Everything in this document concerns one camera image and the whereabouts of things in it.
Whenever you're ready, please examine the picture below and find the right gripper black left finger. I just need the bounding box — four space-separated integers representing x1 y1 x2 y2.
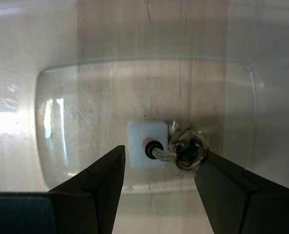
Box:
46 145 126 234

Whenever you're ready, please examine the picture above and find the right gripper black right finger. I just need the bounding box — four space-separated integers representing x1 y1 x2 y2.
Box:
194 149 289 234

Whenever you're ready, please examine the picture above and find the red RCA plug braided cable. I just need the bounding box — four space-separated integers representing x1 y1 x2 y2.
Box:
141 120 210 174

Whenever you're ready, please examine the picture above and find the white foam block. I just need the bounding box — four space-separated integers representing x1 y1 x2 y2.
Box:
127 119 170 170

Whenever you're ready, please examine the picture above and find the clear plastic tub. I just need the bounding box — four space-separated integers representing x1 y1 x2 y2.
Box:
0 0 289 234

